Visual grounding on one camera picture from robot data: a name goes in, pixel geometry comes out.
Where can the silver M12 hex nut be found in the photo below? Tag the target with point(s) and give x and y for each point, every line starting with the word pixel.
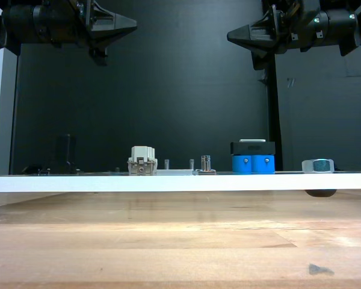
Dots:
pixel 308 166

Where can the silver cylindrical metal connector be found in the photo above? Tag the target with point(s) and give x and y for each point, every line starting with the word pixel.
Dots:
pixel 205 164

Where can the white board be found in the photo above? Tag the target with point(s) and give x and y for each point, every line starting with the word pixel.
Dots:
pixel 168 182

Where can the beige connector housing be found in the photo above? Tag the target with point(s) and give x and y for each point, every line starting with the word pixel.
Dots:
pixel 141 159

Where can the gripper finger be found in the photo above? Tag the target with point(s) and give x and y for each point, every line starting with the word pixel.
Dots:
pixel 252 33
pixel 123 22
pixel 260 51
pixel 114 40

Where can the black connector housing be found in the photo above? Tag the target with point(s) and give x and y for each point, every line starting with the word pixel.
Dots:
pixel 66 150

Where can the clear plastic block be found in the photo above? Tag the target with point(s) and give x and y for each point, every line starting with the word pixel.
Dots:
pixel 174 172

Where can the white window frame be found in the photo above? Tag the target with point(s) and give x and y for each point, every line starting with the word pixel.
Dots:
pixel 0 120

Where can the black plug with silver insert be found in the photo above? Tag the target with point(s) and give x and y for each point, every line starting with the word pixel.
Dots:
pixel 252 148

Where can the blue plastic clamp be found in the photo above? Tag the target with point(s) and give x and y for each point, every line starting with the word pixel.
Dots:
pixel 252 165

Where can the black vertical pillar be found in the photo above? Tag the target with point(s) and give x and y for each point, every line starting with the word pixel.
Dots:
pixel 273 120

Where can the small grey pin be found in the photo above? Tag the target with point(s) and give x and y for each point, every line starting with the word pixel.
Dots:
pixel 167 164
pixel 191 164

